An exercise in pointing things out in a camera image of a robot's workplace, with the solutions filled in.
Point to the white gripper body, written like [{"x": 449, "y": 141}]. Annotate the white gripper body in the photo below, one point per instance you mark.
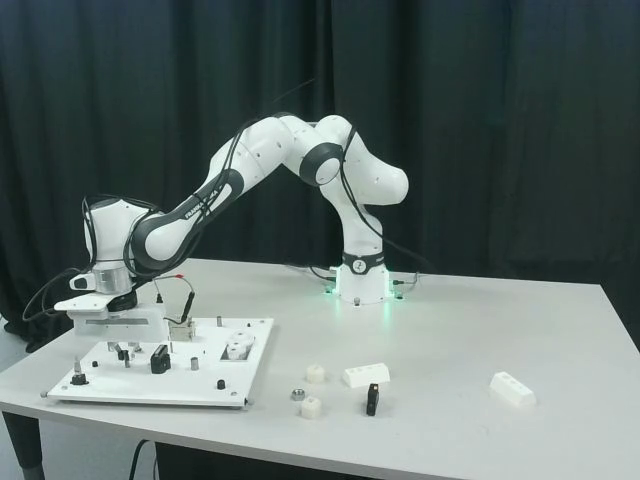
[{"x": 127, "y": 330}]

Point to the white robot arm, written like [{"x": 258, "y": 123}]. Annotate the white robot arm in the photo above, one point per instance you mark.
[{"x": 350, "y": 210}]

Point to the thick metal peg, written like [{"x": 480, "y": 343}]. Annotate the thick metal peg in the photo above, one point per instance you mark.
[{"x": 194, "y": 363}]

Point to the small white peg holder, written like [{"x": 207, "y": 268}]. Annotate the small white peg holder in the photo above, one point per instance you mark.
[
  {"x": 311, "y": 406},
  {"x": 315, "y": 374}
]

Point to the long white peg holder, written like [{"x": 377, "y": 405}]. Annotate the long white peg holder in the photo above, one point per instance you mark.
[
  {"x": 366, "y": 376},
  {"x": 512, "y": 390}
]

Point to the black rectangular plug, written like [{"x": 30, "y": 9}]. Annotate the black rectangular plug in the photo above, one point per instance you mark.
[{"x": 160, "y": 360}]

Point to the metal plug black flange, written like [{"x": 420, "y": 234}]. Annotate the metal plug black flange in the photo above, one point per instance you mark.
[{"x": 78, "y": 374}]

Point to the flat white mounting plate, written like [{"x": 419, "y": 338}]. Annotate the flat white mounting plate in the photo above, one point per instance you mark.
[{"x": 82, "y": 303}]

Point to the white box dark window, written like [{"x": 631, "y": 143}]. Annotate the white box dark window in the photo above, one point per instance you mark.
[{"x": 82, "y": 281}]

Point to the white task board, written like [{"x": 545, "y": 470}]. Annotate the white task board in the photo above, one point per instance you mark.
[{"x": 200, "y": 385}]

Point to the white medium gear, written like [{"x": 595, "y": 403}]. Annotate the white medium gear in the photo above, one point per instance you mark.
[{"x": 235, "y": 351}]

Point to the white large gear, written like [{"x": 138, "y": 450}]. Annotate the white large gear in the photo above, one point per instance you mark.
[{"x": 243, "y": 338}]

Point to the black table leg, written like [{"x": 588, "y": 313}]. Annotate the black table leg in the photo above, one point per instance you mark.
[{"x": 20, "y": 445}]

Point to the black cabinet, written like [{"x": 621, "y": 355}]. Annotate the black cabinet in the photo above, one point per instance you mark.
[{"x": 250, "y": 465}]

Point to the metal nut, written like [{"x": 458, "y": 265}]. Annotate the metal nut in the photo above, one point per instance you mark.
[{"x": 298, "y": 394}]

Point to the black curtain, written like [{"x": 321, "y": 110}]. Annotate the black curtain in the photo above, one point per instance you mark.
[{"x": 150, "y": 100}]

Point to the black D-SUB plug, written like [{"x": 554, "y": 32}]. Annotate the black D-SUB plug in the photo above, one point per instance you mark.
[{"x": 371, "y": 400}]

